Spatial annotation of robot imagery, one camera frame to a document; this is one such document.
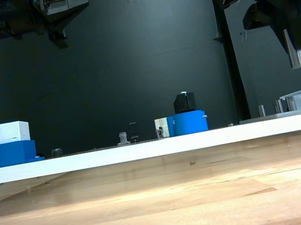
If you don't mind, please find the black block plug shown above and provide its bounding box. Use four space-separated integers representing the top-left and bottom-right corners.
171 89 198 114

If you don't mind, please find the white taskboard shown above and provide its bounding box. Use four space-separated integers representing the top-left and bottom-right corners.
0 114 301 185

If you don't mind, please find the short metal pin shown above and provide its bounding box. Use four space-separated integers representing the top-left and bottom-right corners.
285 95 297 112
257 104 267 118
274 99 284 114

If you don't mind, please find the grey metal pin holder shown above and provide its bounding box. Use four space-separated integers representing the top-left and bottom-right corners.
238 108 301 126

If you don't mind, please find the silver 16mm metal cylinder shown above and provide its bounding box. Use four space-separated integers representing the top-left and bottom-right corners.
283 26 301 70

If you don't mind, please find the white cube plug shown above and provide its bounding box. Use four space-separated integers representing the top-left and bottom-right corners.
0 119 32 146

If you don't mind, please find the beige connector housing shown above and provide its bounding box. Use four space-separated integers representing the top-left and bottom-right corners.
153 117 172 140

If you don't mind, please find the blue round clamp mount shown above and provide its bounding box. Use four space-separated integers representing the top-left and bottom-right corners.
167 108 210 138

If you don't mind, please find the blue square socket mount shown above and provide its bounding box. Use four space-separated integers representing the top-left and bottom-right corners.
0 137 46 169

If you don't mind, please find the black upright socket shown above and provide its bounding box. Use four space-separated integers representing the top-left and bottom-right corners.
128 121 142 143

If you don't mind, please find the small clear connector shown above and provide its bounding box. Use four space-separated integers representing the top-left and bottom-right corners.
115 130 132 147

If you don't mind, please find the small black threaded insert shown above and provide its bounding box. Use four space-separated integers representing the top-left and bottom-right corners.
51 147 64 158

